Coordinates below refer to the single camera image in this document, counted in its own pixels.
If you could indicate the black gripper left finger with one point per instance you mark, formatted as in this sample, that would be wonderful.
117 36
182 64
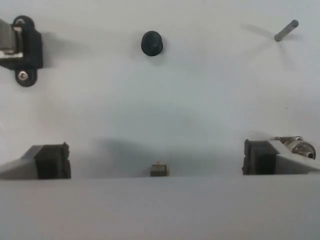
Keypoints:
50 162

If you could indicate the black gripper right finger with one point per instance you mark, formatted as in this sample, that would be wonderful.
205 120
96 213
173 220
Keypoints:
260 160

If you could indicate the thin metal round peg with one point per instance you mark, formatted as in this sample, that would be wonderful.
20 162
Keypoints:
286 30

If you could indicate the metal BNC plug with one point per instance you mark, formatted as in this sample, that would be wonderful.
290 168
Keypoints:
301 148

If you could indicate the white task board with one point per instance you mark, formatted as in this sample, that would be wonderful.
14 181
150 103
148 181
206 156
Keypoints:
175 100

